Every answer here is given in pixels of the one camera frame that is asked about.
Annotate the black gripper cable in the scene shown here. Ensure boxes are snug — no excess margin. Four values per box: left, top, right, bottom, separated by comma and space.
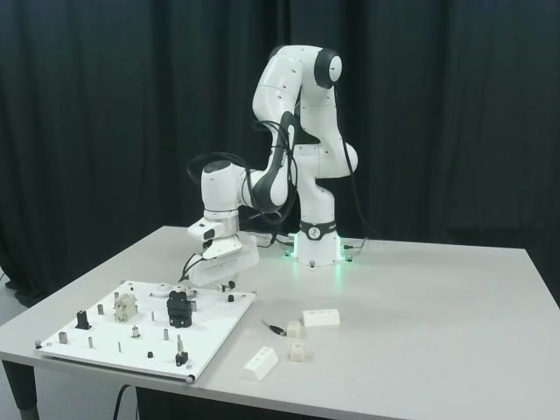
177, 242, 215, 284

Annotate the white sloped peg holder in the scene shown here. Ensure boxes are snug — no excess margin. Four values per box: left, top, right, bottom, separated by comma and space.
242, 345, 280, 381

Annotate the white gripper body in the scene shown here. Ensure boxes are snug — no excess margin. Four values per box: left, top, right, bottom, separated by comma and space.
190, 238, 261, 285

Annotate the black floor cable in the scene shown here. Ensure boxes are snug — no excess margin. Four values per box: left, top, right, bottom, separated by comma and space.
114, 382, 137, 420

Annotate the black base cable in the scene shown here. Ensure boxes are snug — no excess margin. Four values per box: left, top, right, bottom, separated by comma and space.
339, 130, 372, 255

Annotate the black D-SUB plug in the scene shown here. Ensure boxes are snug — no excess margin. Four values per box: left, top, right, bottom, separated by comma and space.
166, 288, 194, 330

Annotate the black table leg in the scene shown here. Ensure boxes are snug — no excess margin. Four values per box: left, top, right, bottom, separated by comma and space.
0, 358, 37, 420

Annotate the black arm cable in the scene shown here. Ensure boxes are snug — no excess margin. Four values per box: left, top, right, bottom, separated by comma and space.
185, 120, 303, 237

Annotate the black curtain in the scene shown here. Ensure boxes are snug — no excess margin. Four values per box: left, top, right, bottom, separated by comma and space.
0, 0, 560, 307

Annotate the thin black tool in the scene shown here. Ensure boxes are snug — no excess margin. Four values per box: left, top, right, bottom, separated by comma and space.
261, 318, 288, 338

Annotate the white task board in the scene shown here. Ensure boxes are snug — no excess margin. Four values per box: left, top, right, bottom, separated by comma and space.
33, 279, 258, 386

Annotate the beige waterproof plug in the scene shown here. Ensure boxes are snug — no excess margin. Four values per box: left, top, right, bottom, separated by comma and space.
112, 293, 137, 324

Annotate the long white peg holder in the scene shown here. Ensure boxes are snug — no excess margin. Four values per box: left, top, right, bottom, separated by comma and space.
302, 308, 341, 328

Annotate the black box under table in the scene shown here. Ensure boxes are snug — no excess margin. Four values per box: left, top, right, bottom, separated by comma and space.
135, 387, 307, 420

